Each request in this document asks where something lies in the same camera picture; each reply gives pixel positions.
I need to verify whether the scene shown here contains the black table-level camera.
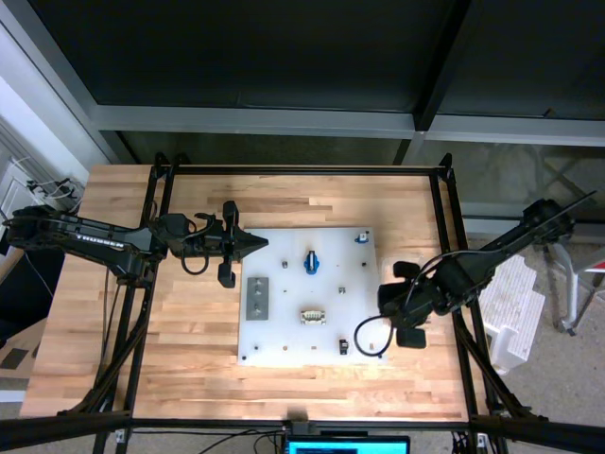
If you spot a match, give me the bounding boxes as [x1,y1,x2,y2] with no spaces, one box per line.
[286,410,317,435]

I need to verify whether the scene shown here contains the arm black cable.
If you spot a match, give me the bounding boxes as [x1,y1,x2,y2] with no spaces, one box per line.
[353,254,448,359]
[181,212,214,276]

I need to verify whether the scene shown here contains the black partition post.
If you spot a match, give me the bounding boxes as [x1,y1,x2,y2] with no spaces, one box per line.
[412,0,474,132]

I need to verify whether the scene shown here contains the grey metal stand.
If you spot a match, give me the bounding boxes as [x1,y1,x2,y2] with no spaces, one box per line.
[543,226,605,338]

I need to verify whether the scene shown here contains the tangled wall cables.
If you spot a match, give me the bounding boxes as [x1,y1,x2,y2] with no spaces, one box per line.
[23,175,84,202]

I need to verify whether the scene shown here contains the grey partition beam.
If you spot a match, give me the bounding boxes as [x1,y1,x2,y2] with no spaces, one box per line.
[0,0,605,165]

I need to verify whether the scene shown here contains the white plastic step stool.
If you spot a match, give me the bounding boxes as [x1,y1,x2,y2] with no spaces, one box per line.
[477,254,540,377]

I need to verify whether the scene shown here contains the laptop screen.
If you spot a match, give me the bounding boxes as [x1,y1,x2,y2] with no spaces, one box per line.
[282,434,411,454]

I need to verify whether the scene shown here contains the white taskboard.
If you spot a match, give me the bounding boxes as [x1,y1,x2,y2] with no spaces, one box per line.
[234,226,390,367]

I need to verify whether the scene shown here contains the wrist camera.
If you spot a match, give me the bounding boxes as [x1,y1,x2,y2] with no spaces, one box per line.
[160,213,191,238]

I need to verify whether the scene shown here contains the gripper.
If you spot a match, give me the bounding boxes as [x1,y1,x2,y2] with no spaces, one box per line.
[181,201,269,289]
[377,260,434,350]

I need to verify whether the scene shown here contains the grey peg plate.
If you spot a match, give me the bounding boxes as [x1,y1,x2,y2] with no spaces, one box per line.
[246,276,271,323]

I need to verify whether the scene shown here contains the cardboard box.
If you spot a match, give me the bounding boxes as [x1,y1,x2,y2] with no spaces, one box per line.
[0,316,48,379]

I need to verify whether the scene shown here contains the black metal frame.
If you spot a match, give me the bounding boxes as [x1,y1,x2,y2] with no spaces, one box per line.
[0,150,605,454]

